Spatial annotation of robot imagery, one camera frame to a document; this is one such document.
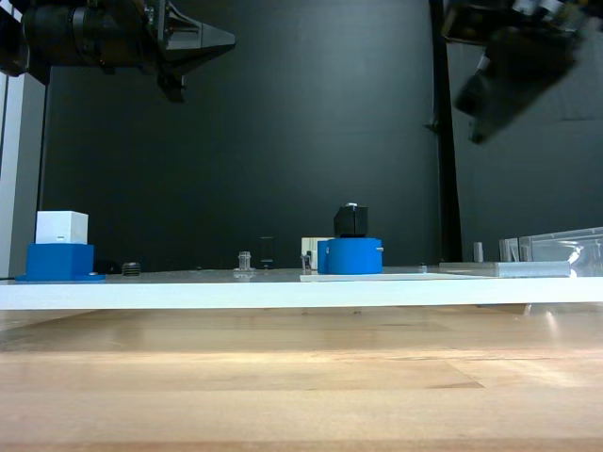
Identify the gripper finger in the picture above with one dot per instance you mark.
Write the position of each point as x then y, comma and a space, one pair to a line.
198, 35
193, 59
518, 75

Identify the clear plastic tub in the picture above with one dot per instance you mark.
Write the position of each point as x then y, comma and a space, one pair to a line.
556, 249

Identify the white cube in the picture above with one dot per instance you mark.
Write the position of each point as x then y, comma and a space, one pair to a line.
61, 228

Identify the thin metal pin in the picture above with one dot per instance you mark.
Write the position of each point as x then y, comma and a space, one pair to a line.
478, 252

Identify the black knurled nut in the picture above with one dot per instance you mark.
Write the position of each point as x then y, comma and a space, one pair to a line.
132, 269

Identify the clear plastic fitting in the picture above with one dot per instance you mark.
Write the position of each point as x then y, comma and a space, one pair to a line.
243, 261

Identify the grey rectangular bar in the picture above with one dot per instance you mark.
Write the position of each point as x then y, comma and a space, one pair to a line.
527, 269

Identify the white board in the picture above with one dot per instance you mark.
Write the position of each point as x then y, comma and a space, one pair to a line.
188, 294

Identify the blue square base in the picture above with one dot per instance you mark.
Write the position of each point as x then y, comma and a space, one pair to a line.
59, 263

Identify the beige connector housing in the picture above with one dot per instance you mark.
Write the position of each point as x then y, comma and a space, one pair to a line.
311, 247

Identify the black block plug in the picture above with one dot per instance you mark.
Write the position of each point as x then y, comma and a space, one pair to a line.
351, 221

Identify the blue round holder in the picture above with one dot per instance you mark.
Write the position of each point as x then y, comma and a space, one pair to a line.
353, 259

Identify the black metal frame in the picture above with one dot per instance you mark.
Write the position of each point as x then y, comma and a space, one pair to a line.
446, 188

